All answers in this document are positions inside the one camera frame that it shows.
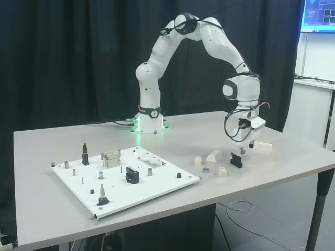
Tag white cabinet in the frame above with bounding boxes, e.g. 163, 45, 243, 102
284, 75, 335, 152

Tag black curtains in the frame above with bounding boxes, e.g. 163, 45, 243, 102
0, 0, 307, 236

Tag white task board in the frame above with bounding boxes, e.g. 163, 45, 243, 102
49, 146, 202, 220

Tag black table leg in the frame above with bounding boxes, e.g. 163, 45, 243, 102
312, 171, 331, 251

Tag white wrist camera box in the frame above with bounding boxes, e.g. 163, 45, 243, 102
238, 117, 259, 131

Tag blue screen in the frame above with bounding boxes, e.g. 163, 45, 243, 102
300, 0, 335, 33

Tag grey floor cable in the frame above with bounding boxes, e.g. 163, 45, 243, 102
226, 200, 265, 251

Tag long white holder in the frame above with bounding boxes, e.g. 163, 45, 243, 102
205, 149, 224, 162
252, 140, 273, 152

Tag tall black plug with wire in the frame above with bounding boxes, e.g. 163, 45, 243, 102
81, 135, 90, 166

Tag metal bolt on black base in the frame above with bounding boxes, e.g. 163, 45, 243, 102
97, 183, 110, 207

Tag black base cable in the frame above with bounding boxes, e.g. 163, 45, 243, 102
88, 119, 137, 128

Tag black D-SUB plug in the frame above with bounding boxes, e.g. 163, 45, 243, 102
125, 166, 140, 184

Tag small black plug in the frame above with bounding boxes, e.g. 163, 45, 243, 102
229, 154, 243, 167

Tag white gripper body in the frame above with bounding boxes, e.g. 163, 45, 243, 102
233, 117, 266, 150

